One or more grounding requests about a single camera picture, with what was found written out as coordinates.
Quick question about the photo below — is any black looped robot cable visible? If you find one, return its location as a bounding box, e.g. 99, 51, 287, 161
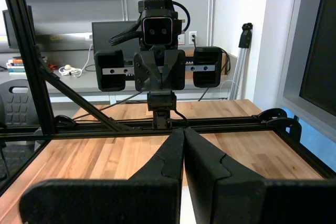
172, 1, 190, 35

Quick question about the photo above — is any white wall conduit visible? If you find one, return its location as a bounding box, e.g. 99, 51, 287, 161
207, 0, 215, 47

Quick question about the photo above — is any black computer monitor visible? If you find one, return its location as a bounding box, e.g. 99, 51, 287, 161
91, 20, 142, 61

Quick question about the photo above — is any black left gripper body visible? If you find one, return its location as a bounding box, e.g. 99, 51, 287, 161
93, 47, 224, 92

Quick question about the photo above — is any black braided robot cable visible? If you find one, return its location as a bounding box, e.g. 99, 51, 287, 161
109, 20, 144, 47

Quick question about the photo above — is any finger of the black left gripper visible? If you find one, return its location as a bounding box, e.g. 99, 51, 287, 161
161, 49, 186, 91
133, 49, 162, 91

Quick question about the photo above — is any silver tripod with black head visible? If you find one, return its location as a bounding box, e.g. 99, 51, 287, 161
230, 23, 254, 101

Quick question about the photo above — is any black aluminium frame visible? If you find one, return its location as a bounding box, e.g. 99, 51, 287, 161
0, 0, 336, 197

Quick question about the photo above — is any small book stack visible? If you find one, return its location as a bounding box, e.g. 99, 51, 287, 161
5, 58, 26, 77

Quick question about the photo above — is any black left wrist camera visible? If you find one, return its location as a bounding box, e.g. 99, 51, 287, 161
141, 16, 174, 46

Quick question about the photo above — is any white coiled cable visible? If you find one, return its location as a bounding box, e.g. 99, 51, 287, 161
58, 44, 94, 78

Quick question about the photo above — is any grey desk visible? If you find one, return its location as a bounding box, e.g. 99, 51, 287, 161
0, 48, 238, 104

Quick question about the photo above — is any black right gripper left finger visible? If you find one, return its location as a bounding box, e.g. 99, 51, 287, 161
18, 128, 184, 224

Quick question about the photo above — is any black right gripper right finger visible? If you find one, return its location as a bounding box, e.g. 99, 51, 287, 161
184, 128, 336, 224

